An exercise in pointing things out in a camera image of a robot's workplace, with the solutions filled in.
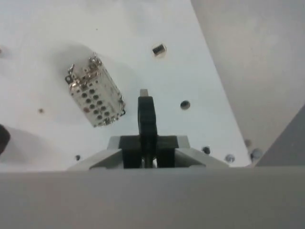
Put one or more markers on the black USB plug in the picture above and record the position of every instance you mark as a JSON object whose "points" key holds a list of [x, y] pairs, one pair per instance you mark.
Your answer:
{"points": [[147, 114]]}

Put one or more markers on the white task board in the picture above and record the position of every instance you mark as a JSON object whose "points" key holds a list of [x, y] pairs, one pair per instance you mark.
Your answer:
{"points": [[143, 35]]}

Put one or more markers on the beige waterproof plug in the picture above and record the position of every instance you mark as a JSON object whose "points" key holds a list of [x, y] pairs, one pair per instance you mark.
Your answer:
{"points": [[95, 95]]}

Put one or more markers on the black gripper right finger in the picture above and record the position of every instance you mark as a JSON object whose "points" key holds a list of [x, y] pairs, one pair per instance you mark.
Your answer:
{"points": [[166, 149]]}

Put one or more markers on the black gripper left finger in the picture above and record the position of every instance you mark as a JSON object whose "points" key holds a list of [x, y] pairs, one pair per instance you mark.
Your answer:
{"points": [[129, 148]]}

